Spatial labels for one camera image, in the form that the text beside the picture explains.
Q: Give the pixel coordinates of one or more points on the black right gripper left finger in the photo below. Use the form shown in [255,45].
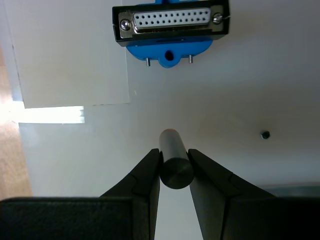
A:
[75,220]

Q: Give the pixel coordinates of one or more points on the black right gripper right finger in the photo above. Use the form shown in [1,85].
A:
[262,220]

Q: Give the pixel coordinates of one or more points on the dark metal cylinder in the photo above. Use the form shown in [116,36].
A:
[175,160]

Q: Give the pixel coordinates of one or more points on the white taskboard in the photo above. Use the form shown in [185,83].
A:
[225,100]

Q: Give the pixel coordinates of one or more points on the small black hex screw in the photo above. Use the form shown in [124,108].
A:
[265,135]

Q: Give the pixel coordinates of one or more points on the D-sub connector blue mount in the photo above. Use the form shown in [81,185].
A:
[172,22]

